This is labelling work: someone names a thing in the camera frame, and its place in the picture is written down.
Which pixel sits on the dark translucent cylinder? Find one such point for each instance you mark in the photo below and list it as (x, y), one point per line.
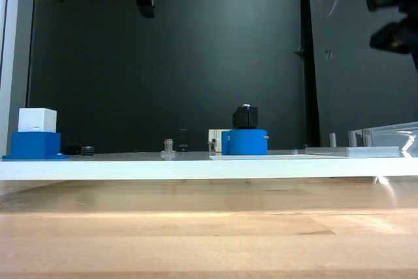
(183, 138)

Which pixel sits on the white taskboard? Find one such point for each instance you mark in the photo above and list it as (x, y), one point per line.
(196, 169)

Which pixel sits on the clear plastic tub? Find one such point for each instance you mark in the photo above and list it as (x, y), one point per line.
(392, 135)

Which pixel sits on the white cube plug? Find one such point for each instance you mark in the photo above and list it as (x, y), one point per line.
(36, 119)

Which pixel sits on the black block with screw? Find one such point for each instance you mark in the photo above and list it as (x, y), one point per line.
(245, 117)

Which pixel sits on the white connector housing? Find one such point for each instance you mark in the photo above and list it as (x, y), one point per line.
(214, 135)

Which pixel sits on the small grey peg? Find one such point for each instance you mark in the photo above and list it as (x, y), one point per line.
(332, 140)

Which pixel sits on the grey metal plate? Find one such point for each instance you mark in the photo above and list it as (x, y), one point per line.
(369, 152)

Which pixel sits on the small metal screw clamp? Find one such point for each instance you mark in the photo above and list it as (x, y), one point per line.
(211, 146)

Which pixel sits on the black threaded insert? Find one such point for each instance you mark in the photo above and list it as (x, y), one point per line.
(87, 151)

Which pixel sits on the blue square socket base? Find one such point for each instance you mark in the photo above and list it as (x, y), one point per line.
(32, 145)

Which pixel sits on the blue round holder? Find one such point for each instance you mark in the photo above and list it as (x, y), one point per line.
(248, 143)

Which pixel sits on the black wall post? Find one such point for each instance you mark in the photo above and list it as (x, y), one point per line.
(308, 79)

